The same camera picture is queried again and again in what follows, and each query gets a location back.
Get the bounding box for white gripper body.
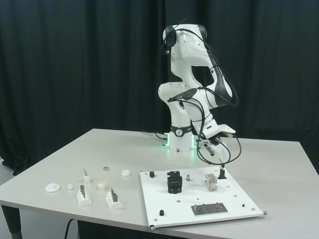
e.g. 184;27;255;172
200;134;232;163

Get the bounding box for grey waterproof plug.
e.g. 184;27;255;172
204;173;217;193

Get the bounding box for black D-SUB plug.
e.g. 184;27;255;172
166;171;183;195

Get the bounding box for white task board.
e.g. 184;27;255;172
139;163;268;229

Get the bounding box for white square peg holder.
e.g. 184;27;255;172
105;193;125;210

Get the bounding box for white round peg holder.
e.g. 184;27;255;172
76;191;92;207

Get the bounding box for white large gear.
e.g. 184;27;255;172
44;183;60;194

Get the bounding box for black curtains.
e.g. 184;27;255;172
0;0;319;175

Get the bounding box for black table leg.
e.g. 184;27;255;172
0;204;21;239

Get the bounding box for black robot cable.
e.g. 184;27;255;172
160;23;242;165

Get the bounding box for black base cable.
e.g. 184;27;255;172
141;130;170;139

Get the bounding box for thick black cable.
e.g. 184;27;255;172
65;218;75;239

